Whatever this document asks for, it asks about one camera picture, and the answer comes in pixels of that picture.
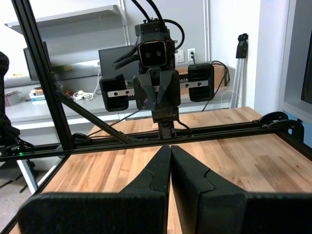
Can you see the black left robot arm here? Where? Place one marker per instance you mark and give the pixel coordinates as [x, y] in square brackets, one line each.
[151, 31]

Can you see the grey office desk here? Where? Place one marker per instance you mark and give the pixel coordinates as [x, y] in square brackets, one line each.
[29, 111]

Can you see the black aluminium table frame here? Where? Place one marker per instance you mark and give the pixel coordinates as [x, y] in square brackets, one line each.
[37, 48]

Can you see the aluminium rail with black cap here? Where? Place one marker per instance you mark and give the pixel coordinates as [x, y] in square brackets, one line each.
[240, 73]

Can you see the stack of books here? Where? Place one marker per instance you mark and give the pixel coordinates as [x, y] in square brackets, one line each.
[37, 97]

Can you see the white wall plate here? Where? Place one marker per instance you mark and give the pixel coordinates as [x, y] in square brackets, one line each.
[180, 57]

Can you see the black computer monitor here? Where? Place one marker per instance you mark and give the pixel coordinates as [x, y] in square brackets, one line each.
[28, 63]
[109, 63]

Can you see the black arched frame bracket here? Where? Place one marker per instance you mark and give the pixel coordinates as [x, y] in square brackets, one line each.
[81, 137]
[275, 115]
[295, 129]

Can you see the white wall shelf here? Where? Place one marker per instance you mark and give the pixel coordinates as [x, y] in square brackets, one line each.
[73, 15]

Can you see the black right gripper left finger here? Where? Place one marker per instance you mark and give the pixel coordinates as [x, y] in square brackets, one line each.
[97, 212]

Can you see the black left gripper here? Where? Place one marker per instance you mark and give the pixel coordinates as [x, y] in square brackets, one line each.
[114, 83]

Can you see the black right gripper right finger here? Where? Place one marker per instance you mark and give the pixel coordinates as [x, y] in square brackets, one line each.
[243, 214]

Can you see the white wall outlet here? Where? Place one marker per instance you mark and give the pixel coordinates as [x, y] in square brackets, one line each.
[191, 52]

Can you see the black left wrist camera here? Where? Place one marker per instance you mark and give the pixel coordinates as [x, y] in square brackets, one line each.
[152, 54]

